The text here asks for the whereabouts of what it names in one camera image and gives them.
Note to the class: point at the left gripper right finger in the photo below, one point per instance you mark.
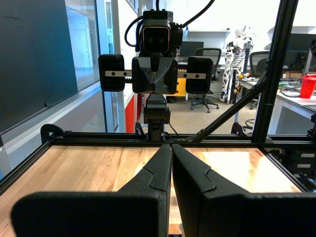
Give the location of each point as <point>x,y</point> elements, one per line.
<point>247,214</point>

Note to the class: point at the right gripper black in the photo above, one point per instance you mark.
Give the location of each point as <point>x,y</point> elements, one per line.
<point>111,84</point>

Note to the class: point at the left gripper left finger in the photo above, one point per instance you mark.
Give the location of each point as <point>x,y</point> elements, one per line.
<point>98,214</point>

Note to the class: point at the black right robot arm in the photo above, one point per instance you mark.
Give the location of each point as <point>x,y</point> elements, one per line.
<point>156,111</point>

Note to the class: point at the yellow drawer cabinet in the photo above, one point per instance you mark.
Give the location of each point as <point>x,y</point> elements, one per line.
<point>182,86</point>

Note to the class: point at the black computer monitor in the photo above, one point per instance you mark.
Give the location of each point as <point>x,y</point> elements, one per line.
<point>303,49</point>
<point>191,48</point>

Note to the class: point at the black office chair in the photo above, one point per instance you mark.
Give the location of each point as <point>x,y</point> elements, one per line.
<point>217,66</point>
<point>258,61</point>

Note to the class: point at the black controller box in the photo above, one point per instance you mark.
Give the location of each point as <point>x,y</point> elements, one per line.
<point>288,163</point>

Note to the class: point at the white humanoid robot figure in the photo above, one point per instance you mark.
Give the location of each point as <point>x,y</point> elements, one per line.
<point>230,61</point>

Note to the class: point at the white desk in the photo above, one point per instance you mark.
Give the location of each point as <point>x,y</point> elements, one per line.
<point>274,118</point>

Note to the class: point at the red plastic cup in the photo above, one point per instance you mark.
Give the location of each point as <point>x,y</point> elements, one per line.
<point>308,87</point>

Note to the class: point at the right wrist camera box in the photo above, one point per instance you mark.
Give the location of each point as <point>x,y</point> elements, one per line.
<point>156,37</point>

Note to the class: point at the black aluminium frame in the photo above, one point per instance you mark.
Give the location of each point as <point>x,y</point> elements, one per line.
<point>98,136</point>

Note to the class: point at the black corner bracket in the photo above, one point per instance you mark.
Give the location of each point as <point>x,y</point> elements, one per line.
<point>51,129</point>
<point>238,128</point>

